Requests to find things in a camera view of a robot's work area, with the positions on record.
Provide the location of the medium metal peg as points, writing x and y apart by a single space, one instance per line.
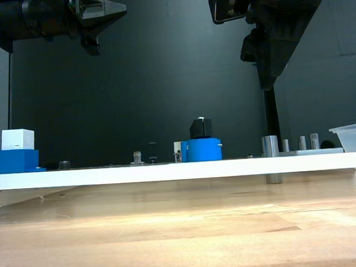
302 142

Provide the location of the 16mm metal cylinder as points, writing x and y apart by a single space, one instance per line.
271 146

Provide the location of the white taskboard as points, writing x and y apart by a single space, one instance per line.
180 171

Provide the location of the black knurled screw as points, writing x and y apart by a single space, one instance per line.
64 165

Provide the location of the white connector housing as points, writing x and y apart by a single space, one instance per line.
177 147

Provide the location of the black vertical post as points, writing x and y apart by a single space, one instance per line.
272 112

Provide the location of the blue round socket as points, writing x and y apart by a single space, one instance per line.
203 150

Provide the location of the black block plug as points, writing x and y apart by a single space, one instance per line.
200 128

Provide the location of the black round knob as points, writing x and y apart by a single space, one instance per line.
326 144

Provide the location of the thick metal peg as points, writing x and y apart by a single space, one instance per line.
314 141

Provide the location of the thin metal peg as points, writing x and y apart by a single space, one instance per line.
285 145

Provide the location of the grey metal plate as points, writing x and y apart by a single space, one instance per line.
312 152

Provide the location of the blue square socket base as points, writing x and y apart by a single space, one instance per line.
13 161

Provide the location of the white cube block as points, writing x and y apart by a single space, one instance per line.
16 138

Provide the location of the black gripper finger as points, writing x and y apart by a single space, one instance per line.
280 27
110 10
249 49
91 43

